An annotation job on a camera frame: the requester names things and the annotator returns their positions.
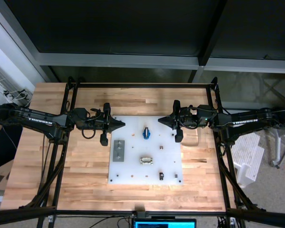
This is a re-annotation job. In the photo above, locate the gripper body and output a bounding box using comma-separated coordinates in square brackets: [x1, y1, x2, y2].
[94, 103, 114, 146]
[171, 100, 194, 143]

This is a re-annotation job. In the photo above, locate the white taskboard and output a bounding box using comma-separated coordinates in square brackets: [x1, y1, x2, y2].
[108, 115, 183, 185]

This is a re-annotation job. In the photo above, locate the clear plastic tub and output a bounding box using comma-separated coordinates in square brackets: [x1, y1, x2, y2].
[179, 128, 201, 147]

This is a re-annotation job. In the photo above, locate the grey metal plate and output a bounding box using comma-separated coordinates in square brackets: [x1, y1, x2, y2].
[112, 139, 126, 162]

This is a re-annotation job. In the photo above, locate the beige multipin connector housing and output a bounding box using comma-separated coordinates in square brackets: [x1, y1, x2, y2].
[139, 156, 154, 166]

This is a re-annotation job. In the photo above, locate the white plastic step stool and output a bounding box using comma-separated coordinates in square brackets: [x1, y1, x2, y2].
[230, 134, 262, 189]

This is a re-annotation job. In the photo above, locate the grey metal stand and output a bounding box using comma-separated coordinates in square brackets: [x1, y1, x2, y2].
[261, 128, 285, 170]

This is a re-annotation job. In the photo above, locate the blue laptop screen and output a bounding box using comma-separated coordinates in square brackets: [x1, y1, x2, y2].
[132, 218, 197, 228]

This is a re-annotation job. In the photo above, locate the black floor box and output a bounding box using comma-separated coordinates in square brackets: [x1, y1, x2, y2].
[0, 125, 17, 172]

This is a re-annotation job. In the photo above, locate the grey aluminium wall rail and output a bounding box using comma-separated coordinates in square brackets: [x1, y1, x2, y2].
[37, 52, 285, 74]

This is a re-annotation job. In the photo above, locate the black table camera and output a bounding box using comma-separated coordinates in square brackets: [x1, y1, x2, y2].
[135, 206, 147, 218]

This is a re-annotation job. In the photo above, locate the black table frame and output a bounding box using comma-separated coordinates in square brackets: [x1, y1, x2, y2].
[0, 76, 285, 228]

